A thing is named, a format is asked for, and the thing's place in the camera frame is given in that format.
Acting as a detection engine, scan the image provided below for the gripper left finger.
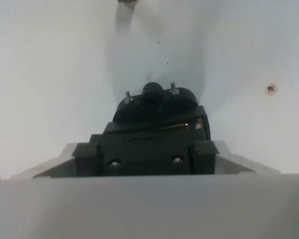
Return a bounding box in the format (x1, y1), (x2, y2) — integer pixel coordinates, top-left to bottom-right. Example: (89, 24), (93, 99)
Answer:
(9, 142), (102, 179)

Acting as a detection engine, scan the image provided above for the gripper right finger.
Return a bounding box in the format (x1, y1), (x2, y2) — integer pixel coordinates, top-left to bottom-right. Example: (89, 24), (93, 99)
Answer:
(189, 140), (282, 175)

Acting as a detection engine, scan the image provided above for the black D-SUB plug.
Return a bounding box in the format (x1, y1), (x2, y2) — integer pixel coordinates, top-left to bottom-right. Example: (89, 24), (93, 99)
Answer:
(90, 81), (212, 175)

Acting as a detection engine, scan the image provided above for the white task board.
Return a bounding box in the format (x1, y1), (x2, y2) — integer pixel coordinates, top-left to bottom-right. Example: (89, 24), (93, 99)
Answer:
(0, 0), (299, 180)

